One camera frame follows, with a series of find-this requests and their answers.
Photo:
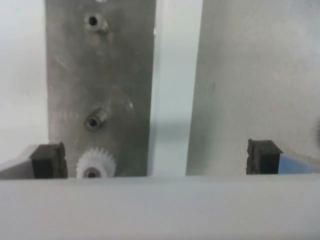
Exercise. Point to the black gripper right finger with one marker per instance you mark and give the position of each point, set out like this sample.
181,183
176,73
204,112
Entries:
262,160

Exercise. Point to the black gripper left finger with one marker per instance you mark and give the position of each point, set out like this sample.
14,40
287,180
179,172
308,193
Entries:
47,162

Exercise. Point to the white small gear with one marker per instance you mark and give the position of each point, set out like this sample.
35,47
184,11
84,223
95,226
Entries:
96,160

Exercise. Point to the white task board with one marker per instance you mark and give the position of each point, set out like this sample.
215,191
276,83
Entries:
100,75

